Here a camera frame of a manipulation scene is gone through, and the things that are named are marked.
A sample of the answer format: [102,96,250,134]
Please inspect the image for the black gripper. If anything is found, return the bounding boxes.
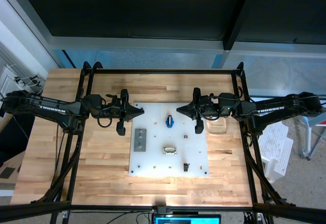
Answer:
[100,89,145,136]
[176,87,221,135]

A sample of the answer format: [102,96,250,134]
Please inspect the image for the white taskboard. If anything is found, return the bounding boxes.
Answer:
[128,102,210,177]

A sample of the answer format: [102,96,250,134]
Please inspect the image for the grey metal plate with pegs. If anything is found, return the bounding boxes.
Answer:
[132,127,148,153]

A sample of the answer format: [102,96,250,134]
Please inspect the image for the clear plastic tub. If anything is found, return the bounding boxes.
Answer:
[206,118,228,135]

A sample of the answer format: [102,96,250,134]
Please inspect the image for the laptop screen with blue edge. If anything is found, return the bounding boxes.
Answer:
[152,214,222,224]

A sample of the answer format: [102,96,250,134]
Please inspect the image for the grey metal stand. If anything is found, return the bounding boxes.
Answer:
[299,116,326,161]

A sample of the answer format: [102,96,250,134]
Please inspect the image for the brown cardboard box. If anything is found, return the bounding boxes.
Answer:
[0,149,26,184]

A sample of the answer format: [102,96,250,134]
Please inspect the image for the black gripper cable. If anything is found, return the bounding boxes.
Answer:
[97,116,113,128]
[198,94,220,121]

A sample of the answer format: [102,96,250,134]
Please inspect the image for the black aluminium frame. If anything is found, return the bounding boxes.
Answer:
[0,61,326,224]

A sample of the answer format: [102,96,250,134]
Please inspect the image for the black room post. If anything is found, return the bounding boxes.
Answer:
[223,0,255,51]

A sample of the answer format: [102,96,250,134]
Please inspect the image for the plugs with white cables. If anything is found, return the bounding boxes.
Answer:
[12,74,44,89]

